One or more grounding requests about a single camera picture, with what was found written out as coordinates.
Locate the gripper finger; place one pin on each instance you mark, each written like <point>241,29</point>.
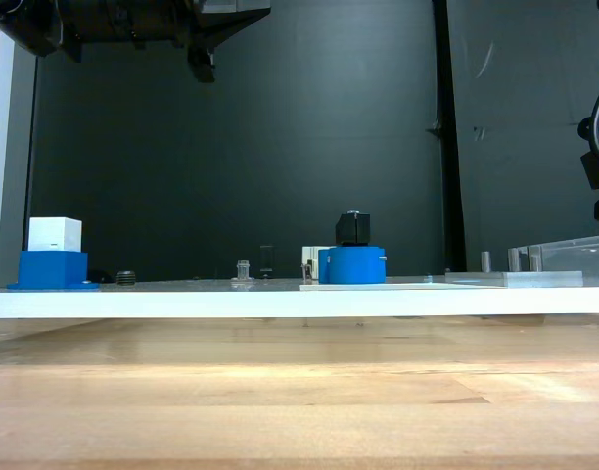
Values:
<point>231,14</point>

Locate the clear plastic tub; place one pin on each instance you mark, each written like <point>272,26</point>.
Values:
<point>573,249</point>

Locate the small grey metal peg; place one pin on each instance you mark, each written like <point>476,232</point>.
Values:
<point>514,259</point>
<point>485,261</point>

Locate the grey metal block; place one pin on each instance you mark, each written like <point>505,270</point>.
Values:
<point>524,280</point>

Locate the white cube plug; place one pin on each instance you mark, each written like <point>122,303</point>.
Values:
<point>55,235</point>

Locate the black D-sub connector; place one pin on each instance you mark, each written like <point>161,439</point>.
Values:
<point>352,230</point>

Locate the black threaded screw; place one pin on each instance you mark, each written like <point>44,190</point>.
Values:
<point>125,278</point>

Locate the white task board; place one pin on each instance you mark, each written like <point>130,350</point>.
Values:
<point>231,303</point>

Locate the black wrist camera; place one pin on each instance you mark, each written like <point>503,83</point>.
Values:
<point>597,171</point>

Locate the blue round connector mount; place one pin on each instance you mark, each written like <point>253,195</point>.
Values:
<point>353,267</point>

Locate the blue square mount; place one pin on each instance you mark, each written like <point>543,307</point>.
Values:
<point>52,269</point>

